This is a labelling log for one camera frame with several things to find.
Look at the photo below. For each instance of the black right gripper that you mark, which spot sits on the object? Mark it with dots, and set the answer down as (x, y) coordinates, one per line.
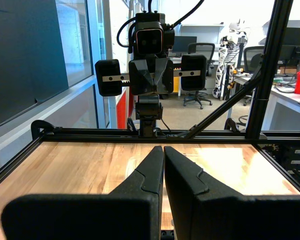
(108, 87)

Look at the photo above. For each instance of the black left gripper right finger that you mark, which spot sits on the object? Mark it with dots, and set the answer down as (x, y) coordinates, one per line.
(227, 217)

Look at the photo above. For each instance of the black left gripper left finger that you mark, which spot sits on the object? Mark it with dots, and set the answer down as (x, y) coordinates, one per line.
(85, 217)

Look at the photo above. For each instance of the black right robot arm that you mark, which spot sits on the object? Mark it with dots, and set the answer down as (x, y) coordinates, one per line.
(149, 112)

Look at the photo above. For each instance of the red cabinet panel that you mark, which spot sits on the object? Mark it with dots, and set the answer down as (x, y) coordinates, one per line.
(121, 110)

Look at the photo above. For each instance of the dark computer monitor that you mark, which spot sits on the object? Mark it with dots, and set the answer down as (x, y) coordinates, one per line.
(185, 45)
(293, 47)

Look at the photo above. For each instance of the black office chair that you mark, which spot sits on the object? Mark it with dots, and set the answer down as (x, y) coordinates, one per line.
(202, 75)

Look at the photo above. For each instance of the white lattice humanoid figure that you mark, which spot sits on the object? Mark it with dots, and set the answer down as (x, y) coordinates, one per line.
(226, 57)

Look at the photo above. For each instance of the black controller box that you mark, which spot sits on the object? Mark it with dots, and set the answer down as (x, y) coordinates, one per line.
(290, 157)

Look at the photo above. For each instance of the grey mesh office chair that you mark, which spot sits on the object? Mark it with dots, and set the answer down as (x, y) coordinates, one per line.
(252, 60)

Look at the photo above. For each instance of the white work desk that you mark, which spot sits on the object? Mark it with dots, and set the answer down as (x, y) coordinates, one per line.
(287, 97)

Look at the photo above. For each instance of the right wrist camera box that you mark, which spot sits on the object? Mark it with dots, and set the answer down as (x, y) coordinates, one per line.
(150, 41)

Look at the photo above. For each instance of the black curved frame bracket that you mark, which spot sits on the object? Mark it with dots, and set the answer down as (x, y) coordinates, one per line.
(40, 125)
(231, 123)

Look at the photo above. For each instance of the black aluminium frame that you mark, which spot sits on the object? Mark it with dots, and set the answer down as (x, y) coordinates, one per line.
(272, 62)

